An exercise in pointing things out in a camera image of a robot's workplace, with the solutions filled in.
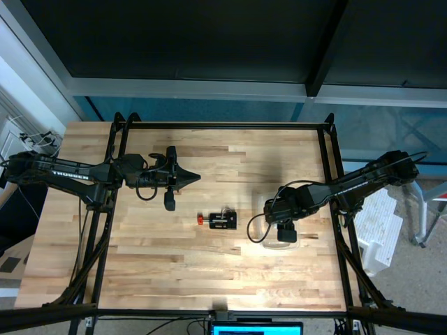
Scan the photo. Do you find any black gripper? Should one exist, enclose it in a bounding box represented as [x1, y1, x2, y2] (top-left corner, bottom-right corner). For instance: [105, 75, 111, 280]
[153, 146, 202, 212]
[264, 197, 298, 242]

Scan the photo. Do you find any clear plastic tub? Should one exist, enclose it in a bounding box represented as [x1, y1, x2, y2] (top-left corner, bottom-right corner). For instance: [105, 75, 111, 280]
[251, 193, 301, 251]

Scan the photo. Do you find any black clamp vise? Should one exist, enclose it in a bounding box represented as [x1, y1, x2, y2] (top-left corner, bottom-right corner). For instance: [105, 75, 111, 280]
[208, 211, 238, 231]

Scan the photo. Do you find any white foam packing block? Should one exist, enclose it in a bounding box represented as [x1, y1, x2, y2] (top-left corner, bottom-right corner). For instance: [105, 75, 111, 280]
[353, 190, 404, 278]

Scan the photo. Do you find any laptop screen with blue edge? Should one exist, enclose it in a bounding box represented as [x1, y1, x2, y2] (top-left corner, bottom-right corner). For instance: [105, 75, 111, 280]
[209, 320, 304, 335]

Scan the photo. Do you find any brown cardboard box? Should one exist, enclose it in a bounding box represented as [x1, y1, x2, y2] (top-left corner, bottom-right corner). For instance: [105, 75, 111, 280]
[0, 233, 36, 297]

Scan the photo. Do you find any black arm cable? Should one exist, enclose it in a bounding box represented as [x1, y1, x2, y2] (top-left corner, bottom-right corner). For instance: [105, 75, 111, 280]
[247, 179, 326, 244]
[135, 178, 157, 202]

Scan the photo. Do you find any grey aluminium window rail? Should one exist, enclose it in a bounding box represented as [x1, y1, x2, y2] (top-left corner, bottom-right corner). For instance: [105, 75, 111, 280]
[68, 77, 447, 108]

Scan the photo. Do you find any small black camera box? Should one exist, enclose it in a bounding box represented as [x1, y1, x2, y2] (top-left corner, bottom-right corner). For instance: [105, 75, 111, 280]
[209, 302, 231, 321]

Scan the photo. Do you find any grey metal chair frame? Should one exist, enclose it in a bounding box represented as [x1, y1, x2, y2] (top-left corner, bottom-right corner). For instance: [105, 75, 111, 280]
[401, 177, 447, 249]

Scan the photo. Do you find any black vertical post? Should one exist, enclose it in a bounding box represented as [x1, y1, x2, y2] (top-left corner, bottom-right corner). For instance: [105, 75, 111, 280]
[306, 0, 350, 98]

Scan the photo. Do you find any black metal table frame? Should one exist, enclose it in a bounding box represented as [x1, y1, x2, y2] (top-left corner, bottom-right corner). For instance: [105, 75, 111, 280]
[0, 111, 447, 335]

